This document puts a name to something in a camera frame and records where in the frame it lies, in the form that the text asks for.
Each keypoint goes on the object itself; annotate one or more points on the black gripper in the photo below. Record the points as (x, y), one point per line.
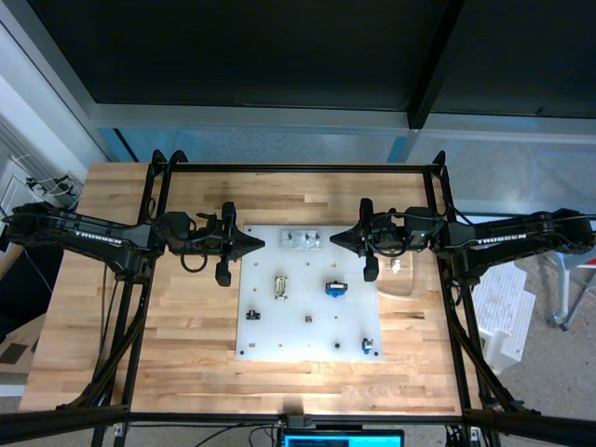
(219, 239)
(386, 237)

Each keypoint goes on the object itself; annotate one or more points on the black Trossen arm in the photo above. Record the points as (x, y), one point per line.
(500, 239)
(93, 235)

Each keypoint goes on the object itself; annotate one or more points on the white RJ45 connector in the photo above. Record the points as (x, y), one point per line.
(396, 266)

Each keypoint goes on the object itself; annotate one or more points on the blue and black D-sub connector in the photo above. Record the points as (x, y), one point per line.
(336, 289)

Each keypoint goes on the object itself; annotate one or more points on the beige rectangular connector housing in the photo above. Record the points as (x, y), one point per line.
(280, 286)

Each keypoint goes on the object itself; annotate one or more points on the clear acrylic socket block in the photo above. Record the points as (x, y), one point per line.
(300, 239)

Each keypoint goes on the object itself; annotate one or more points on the clear plastic tub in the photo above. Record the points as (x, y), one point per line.
(402, 286)

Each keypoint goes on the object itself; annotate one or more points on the small black clamp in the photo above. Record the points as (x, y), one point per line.
(253, 315)

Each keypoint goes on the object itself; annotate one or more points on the white task board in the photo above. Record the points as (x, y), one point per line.
(298, 335)

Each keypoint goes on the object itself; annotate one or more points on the small blue RJ45 socket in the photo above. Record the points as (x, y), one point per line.
(363, 348)

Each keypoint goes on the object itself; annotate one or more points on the white perforated foam block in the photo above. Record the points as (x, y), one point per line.
(505, 302)

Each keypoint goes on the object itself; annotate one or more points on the laptop screen with blue edge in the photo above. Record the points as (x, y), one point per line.
(340, 440)

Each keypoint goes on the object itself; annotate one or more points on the grey metal stand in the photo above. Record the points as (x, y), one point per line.
(563, 293)

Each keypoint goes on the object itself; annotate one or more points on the cardboard box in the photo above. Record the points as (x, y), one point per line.
(21, 342)

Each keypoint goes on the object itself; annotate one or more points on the black aluminium table frame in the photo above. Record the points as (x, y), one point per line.
(298, 167)

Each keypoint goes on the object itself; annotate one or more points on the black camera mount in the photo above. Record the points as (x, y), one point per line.
(298, 421)

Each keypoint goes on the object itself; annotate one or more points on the black vertical post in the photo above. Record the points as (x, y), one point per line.
(436, 65)

